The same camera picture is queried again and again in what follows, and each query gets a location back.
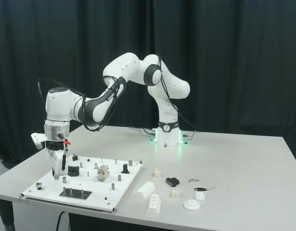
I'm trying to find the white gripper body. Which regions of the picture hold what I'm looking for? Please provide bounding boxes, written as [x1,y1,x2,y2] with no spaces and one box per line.
[47,149,68,177]

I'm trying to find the white medium gear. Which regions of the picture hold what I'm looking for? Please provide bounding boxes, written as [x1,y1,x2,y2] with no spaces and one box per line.
[183,199,198,211]

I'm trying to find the thin black rod red tag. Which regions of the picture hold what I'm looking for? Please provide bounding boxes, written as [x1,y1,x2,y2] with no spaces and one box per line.
[61,139,73,171]

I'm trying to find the white task board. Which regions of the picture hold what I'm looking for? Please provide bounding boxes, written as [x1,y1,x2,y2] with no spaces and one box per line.
[19,154,144,214]

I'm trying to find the dark table leg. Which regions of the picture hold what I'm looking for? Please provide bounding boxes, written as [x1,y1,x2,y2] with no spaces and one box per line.
[0,197,13,231]

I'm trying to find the long white peg holder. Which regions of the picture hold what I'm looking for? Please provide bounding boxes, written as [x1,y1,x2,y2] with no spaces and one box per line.
[144,194,163,215]
[135,181,156,199]

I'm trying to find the black D-SUB plug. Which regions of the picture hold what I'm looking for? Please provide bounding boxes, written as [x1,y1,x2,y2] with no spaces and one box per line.
[165,177,181,187]

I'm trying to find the black curtain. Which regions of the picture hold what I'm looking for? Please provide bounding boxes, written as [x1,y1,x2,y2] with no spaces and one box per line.
[0,0,296,159]

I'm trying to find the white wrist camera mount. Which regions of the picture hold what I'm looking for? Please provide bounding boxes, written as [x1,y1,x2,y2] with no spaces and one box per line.
[30,132,48,150]

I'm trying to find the silver wrist ring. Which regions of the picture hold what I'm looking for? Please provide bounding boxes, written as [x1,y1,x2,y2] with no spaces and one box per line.
[44,124,69,141]

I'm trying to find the black cable under table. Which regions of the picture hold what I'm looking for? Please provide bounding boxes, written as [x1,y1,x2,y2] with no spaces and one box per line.
[56,211,73,231]

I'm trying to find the black cable looping at wrist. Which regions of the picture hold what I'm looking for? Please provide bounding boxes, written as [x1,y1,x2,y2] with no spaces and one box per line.
[37,76,126,132]

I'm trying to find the black cables at arm foot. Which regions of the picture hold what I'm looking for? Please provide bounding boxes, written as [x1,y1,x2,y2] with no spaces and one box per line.
[142,127,158,136]

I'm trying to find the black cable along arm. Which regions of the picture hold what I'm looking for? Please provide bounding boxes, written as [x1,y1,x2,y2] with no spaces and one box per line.
[157,54,199,141]

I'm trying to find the black round plug with cable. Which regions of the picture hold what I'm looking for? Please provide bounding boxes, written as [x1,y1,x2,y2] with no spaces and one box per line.
[193,185,216,193]

